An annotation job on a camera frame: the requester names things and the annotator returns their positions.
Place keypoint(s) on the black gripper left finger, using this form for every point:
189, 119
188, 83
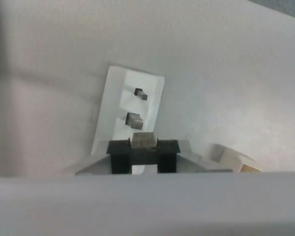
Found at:
119, 159

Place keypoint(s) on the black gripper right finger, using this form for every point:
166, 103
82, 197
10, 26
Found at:
168, 159

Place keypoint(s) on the medium metal square peg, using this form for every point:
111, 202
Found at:
136, 121

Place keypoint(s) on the white square peg holder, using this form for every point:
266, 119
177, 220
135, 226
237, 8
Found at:
108, 118

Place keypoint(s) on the small metal square peg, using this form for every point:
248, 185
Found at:
142, 94

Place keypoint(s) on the small beige holder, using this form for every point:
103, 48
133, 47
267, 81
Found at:
226, 157

